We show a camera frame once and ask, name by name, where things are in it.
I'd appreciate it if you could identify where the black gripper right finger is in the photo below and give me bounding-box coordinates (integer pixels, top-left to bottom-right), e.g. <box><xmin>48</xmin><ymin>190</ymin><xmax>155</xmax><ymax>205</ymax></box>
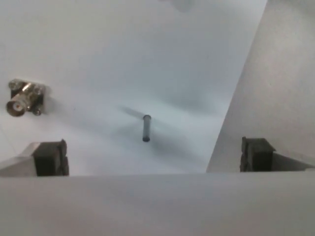
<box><xmin>240</xmin><ymin>136</ymin><xmax>315</xmax><ymax>173</ymax></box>

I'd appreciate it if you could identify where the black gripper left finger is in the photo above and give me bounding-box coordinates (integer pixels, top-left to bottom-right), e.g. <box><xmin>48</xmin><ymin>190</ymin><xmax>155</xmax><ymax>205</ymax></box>
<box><xmin>0</xmin><ymin>139</ymin><xmax>70</xmax><ymax>177</ymax></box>

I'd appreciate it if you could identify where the white task board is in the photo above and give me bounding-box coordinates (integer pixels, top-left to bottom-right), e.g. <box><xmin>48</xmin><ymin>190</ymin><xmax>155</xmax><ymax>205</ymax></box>
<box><xmin>0</xmin><ymin>0</ymin><xmax>268</xmax><ymax>176</ymax></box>

